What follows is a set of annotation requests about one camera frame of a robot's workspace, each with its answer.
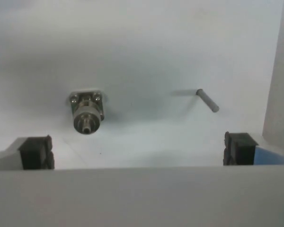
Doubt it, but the white task board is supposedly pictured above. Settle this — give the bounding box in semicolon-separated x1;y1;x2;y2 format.
0;0;284;171

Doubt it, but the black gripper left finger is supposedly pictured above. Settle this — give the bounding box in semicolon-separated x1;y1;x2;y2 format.
0;135;55;171

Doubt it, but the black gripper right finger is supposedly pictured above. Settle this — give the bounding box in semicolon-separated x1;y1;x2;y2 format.
223;131;284;166

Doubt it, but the metal BNC plug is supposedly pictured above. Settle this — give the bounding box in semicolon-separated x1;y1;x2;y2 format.
72;109;103;135

